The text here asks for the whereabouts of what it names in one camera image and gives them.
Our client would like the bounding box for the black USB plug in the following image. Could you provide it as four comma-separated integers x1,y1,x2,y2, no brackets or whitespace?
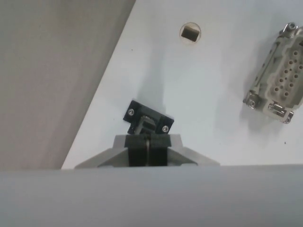
135,114,159,136

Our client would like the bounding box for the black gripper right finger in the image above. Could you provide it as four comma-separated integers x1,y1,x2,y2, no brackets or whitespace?
148,133,221,167

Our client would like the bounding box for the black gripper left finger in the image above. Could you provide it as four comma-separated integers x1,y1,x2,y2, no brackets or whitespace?
74,134,149,169

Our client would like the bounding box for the white task board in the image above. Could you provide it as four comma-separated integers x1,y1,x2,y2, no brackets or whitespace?
61,0,303,170

